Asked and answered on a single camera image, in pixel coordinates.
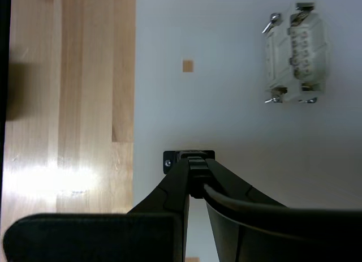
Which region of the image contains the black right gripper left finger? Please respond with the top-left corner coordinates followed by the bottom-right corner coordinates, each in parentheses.
top-left (4, 157), bottom-right (190, 262)

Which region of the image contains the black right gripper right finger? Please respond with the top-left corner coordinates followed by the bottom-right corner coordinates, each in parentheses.
top-left (205, 158), bottom-right (362, 262)

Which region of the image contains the black USB cable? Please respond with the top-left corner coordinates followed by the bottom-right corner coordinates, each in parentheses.
top-left (202, 183), bottom-right (362, 239)

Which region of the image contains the black USB connector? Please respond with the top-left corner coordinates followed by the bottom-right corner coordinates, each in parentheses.
top-left (176, 150), bottom-right (210, 200)

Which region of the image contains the beige connector housing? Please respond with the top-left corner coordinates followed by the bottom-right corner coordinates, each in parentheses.
top-left (262, 3), bottom-right (332, 103)

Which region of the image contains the white board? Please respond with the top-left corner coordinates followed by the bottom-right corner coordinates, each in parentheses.
top-left (132, 0), bottom-right (362, 262)

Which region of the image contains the black aluminium frame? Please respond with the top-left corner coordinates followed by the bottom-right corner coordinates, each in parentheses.
top-left (0, 0), bottom-right (12, 262)

